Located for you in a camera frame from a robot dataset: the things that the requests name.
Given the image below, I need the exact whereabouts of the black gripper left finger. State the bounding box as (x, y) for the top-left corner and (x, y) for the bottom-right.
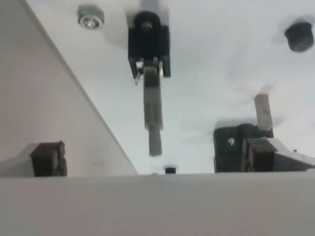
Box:
(0, 140), (68, 177)

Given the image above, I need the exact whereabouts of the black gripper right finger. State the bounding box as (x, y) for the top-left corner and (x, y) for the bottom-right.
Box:
(242, 137), (315, 173)

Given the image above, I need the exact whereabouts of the grey Ethernet plug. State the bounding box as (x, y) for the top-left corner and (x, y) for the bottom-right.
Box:
(140, 58), (165, 157)

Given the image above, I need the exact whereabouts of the black D-SUB plug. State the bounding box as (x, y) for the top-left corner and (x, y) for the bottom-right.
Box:
(213, 123), (274, 173)

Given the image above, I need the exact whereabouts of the thin metal square peg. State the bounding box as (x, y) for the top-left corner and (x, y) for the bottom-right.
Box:
(254, 94), (272, 130)

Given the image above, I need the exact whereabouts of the white task board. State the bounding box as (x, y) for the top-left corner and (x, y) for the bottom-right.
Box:
(24, 0), (315, 177)

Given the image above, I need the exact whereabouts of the small black round stud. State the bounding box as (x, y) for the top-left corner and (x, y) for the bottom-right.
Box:
(284, 21), (314, 53)

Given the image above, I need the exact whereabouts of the silver board corner post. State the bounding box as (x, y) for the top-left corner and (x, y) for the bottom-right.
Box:
(77, 4), (104, 30)

